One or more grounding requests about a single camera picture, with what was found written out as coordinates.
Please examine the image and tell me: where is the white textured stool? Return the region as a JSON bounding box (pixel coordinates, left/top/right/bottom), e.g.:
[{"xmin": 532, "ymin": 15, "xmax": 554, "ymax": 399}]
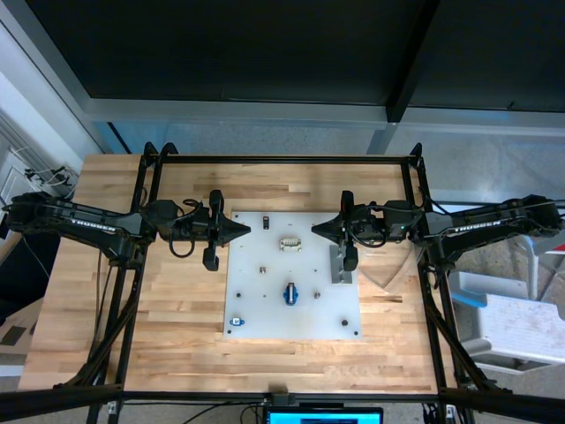
[{"xmin": 458, "ymin": 291, "xmax": 565, "ymax": 376}]

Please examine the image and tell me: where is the white board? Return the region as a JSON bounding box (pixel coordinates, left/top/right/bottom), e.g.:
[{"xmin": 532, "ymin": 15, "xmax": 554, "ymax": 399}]
[{"xmin": 223, "ymin": 210, "xmax": 365, "ymax": 340}]

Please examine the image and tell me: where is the bundle of loose cables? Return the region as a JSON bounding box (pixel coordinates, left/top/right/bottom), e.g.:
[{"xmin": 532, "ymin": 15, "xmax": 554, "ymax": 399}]
[{"xmin": 21, "ymin": 165, "xmax": 79, "ymax": 189}]

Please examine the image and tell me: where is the black room pillar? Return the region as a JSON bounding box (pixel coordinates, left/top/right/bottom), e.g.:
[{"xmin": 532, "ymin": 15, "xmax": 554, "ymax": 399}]
[{"xmin": 386, "ymin": 0, "xmax": 442, "ymax": 124}]

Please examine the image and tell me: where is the blue round clamp mount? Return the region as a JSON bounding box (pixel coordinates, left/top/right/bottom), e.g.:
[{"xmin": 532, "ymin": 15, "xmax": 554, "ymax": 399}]
[{"xmin": 281, "ymin": 283, "xmax": 302, "ymax": 307}]

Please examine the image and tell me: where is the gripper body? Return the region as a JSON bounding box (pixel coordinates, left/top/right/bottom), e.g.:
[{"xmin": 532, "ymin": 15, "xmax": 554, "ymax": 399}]
[
  {"xmin": 193, "ymin": 189, "xmax": 226, "ymax": 272},
  {"xmin": 339, "ymin": 190, "xmax": 377, "ymax": 272}
]

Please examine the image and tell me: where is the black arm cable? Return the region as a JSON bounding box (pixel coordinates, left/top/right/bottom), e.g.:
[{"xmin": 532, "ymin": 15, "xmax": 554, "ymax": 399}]
[{"xmin": 169, "ymin": 236, "xmax": 196, "ymax": 259}]

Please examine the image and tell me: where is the laptop with blue screen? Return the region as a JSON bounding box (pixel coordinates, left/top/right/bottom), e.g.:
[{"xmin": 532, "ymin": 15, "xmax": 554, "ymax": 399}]
[{"xmin": 263, "ymin": 405, "xmax": 384, "ymax": 424}]

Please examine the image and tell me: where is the grey metal chair frame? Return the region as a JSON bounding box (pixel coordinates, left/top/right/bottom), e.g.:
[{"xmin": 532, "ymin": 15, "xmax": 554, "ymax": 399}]
[{"xmin": 507, "ymin": 233, "xmax": 565, "ymax": 306}]

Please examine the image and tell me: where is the black metal frame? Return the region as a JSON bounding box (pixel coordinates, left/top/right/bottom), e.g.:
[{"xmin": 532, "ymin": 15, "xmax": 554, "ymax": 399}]
[{"xmin": 0, "ymin": 140, "xmax": 565, "ymax": 424}]

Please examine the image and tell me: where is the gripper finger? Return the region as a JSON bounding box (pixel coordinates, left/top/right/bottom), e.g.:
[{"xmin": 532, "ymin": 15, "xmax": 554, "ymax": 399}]
[
  {"xmin": 311, "ymin": 229, "xmax": 342, "ymax": 247},
  {"xmin": 311, "ymin": 213, "xmax": 342, "ymax": 231},
  {"xmin": 222, "ymin": 230, "xmax": 252, "ymax": 246},
  {"xmin": 222, "ymin": 214, "xmax": 252, "ymax": 231}
]

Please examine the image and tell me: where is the brown cardboard sheet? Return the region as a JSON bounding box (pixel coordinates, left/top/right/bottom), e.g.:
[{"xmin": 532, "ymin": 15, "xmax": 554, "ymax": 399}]
[{"xmin": 0, "ymin": 298, "xmax": 45, "ymax": 354}]

